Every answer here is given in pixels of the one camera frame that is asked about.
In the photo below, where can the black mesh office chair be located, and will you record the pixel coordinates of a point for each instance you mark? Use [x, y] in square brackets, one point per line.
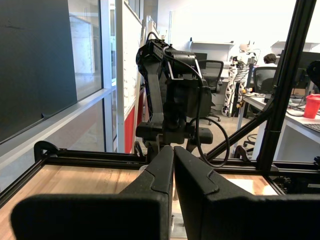
[262, 77]
[212, 72]

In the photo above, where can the black chair base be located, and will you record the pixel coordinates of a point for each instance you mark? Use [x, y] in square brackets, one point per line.
[250, 141]

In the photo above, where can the red plastic cup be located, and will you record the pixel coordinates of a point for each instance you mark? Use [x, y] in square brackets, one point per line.
[312, 107]

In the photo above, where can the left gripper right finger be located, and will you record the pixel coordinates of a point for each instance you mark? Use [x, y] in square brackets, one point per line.
[250, 220]

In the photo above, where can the white task board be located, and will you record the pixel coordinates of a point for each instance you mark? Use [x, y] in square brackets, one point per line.
[178, 225]

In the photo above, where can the white desk shelf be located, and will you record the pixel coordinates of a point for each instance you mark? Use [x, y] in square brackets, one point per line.
[212, 46]

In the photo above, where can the grey window sill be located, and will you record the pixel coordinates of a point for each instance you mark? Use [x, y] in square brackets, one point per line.
[50, 122]

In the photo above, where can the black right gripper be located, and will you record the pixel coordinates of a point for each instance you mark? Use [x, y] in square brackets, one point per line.
[175, 135]

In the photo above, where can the white partition red base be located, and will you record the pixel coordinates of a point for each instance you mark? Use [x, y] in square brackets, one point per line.
[130, 62]

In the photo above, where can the black keyboard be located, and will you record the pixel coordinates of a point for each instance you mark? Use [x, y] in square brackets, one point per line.
[313, 127]

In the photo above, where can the black computer monitor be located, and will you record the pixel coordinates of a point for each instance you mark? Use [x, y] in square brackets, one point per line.
[308, 62]
[200, 56]

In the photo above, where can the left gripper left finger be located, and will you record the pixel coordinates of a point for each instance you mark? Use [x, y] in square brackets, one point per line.
[100, 217]

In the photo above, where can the white lattice robot legs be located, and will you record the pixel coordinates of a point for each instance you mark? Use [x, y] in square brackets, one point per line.
[231, 82]

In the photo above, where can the person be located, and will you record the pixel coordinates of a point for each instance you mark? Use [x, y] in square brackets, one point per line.
[270, 59]

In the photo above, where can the white office desk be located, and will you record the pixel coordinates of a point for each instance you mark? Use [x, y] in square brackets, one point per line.
[295, 122]

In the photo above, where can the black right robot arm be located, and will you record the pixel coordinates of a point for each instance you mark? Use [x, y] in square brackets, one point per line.
[155, 95]

